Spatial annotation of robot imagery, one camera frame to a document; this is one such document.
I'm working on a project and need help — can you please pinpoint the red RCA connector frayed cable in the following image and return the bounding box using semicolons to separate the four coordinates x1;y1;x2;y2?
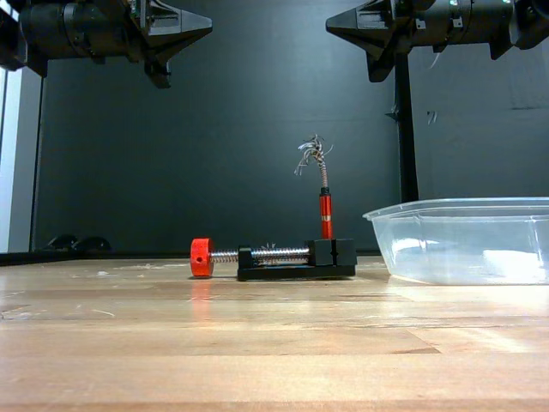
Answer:
293;132;336;240

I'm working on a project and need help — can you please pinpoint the black vise clamp red knob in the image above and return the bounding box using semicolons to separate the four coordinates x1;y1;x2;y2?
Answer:
190;237;358;283

